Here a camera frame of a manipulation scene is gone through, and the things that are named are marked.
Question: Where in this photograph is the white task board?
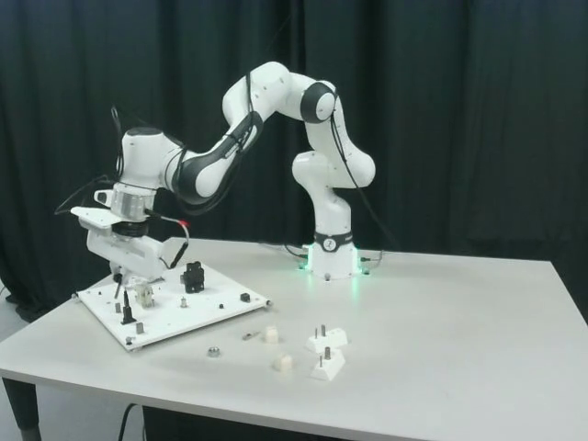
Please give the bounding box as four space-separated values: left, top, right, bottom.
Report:
73 262 273 354

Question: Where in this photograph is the dark table leg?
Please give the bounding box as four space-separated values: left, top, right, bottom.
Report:
0 376 36 441

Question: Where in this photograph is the white peg holder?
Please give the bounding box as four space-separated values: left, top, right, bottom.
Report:
305 326 349 355
309 349 346 382

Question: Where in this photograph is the black D-SUB plug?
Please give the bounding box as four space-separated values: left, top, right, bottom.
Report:
182 261 206 294

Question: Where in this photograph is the black camera cable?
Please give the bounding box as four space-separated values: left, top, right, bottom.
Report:
53 176 116 216

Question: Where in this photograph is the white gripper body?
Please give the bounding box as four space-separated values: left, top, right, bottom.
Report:
85 227 170 283

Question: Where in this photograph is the black power cable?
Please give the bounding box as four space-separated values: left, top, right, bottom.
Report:
120 402 144 441

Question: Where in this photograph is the black curtain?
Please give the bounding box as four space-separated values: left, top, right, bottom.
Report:
0 0 588 318

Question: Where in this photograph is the black base cable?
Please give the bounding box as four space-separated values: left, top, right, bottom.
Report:
280 242 313 259

